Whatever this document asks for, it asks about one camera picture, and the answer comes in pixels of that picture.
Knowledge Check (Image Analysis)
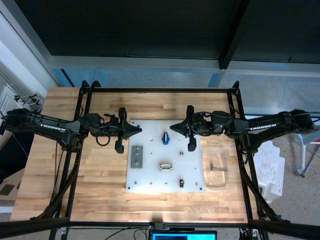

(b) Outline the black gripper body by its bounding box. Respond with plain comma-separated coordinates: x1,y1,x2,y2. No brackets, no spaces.
103,107,129,154
186,105,213,153

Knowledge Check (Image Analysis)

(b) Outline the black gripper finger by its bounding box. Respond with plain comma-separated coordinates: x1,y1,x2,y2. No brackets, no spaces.
169,118,187,129
126,129,143,140
126,120,143,131
169,127,187,138

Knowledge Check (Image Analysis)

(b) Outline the grey metal plate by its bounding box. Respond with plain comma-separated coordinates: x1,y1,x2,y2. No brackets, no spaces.
129,144,145,170

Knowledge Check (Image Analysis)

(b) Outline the beige connector housing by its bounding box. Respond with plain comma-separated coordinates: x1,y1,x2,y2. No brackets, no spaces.
158,162,174,173

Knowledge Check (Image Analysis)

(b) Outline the white task board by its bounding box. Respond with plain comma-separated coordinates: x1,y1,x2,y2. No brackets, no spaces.
124,119,206,195

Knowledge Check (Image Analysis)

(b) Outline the clear plastic tub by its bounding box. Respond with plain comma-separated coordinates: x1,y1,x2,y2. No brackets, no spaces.
201,147,230,192

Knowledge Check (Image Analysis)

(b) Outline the white ribbed panel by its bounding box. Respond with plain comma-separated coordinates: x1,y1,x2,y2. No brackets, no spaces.
253,139,286,205

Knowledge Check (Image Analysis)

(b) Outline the blue edged screen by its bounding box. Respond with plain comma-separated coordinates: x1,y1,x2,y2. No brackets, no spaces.
149,230,218,240

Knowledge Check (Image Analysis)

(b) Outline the grey metal stand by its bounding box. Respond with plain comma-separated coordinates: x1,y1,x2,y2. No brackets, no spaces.
291,133,320,179

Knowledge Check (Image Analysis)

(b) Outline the white cabinet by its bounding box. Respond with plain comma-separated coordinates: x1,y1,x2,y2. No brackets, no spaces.
0,82,45,113

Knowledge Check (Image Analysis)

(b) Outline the brown cardboard box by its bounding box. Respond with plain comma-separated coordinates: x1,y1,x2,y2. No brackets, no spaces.
0,166,26,215

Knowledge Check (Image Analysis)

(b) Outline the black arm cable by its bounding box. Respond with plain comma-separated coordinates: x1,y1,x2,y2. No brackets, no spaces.
95,119,111,147
187,112,201,138

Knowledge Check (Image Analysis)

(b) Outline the black aluminium frame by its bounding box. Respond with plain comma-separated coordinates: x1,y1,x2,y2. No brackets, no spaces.
0,79,320,240

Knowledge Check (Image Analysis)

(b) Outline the grey aluminium window frame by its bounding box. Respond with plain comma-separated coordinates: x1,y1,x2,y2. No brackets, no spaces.
0,0,320,87

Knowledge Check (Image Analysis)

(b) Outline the black white cable bundle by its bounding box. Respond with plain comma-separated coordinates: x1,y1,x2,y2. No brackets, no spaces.
13,93,42,106

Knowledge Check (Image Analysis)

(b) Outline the small black table camera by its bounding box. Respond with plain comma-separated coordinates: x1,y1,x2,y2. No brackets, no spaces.
149,221,168,231

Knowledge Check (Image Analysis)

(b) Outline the black vertical post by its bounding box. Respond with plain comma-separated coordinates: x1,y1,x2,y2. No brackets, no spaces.
219,0,251,70

